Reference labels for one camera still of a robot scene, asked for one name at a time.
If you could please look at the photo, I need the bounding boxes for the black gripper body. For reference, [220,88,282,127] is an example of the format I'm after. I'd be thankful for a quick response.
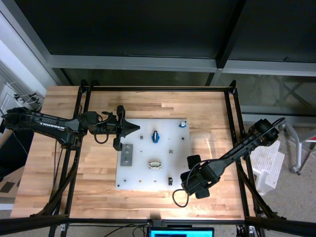
[186,155,211,199]
[108,105,127,152]

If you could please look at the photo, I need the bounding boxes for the white taskboard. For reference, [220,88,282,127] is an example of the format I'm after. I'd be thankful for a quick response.
[115,118,191,190]

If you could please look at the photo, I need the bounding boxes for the grey metal plate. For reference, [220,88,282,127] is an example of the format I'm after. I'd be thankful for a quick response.
[120,143,134,166]

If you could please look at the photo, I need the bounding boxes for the clear plastic tub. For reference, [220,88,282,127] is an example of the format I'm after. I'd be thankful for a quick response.
[190,132,221,163]

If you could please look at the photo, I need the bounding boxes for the laptop with blue screen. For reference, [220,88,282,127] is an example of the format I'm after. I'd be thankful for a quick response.
[147,227,215,237]

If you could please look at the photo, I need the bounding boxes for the chair with silver legs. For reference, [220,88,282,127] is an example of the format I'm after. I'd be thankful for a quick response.
[278,120,316,176]

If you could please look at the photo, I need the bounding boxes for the black box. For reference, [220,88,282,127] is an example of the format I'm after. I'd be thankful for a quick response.
[0,128,34,182]

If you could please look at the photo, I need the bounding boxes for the cardboard box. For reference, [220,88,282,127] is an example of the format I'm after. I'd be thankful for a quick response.
[0,165,25,199]

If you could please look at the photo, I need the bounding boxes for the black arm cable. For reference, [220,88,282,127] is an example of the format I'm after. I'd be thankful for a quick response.
[172,167,198,208]
[93,133,110,145]

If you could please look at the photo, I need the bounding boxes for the blue connector mount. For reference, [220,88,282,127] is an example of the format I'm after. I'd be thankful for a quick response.
[150,130,161,144]

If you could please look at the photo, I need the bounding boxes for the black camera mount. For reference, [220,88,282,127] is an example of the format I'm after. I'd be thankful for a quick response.
[150,214,165,228]

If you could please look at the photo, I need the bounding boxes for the black metal frame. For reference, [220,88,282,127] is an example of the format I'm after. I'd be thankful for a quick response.
[0,79,316,237]

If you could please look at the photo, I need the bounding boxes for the grey metal partition frame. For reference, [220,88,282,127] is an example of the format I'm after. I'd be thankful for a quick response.
[0,0,316,86]

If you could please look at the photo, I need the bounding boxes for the black floor cables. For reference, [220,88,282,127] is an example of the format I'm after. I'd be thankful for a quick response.
[132,223,149,237]

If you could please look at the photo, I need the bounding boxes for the cable bundle with plugs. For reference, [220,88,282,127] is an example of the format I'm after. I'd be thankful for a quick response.
[8,82,44,109]

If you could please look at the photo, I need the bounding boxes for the black upright post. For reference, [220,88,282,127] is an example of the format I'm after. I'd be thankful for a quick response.
[206,0,247,87]

